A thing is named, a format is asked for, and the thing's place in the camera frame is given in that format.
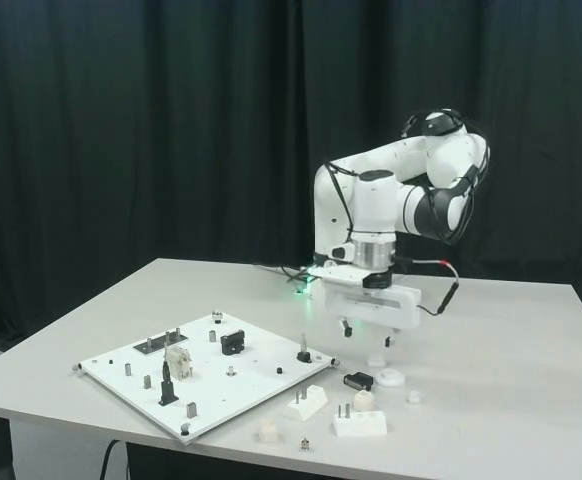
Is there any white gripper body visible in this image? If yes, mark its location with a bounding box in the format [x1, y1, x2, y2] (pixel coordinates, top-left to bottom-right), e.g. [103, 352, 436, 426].
[322, 283, 421, 333]

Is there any white large gear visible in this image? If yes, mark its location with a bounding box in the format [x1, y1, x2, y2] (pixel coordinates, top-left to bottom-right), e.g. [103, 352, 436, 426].
[376, 368, 407, 389]

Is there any slender grey plug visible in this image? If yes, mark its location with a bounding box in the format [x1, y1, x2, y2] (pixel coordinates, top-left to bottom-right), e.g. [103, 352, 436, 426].
[295, 331, 314, 365]

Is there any black D-SUB plug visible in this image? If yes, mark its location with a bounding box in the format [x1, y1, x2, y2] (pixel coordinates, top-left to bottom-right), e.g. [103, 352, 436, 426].
[342, 370, 373, 394]

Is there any white peg holder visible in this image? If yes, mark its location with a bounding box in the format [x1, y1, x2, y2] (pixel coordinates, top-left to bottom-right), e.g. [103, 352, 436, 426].
[284, 383, 329, 421]
[330, 403, 389, 438]

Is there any white task board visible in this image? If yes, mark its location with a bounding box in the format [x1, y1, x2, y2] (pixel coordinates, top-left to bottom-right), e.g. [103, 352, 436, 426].
[72, 309, 343, 444]

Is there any black USB plug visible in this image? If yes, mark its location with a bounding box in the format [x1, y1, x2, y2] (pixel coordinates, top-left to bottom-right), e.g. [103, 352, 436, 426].
[157, 344, 180, 408]

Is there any black box under table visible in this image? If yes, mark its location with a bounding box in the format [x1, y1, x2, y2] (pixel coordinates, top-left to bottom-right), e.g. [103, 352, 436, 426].
[124, 441, 295, 480]

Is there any black curtain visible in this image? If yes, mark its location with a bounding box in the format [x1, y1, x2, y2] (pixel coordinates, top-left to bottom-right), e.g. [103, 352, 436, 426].
[0, 0, 582, 347]

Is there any black base cable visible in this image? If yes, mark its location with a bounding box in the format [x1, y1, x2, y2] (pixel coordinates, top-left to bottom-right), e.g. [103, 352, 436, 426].
[253, 262, 315, 284]

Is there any black floor cable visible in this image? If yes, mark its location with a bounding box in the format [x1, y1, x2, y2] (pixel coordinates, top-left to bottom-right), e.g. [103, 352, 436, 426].
[102, 438, 123, 480]

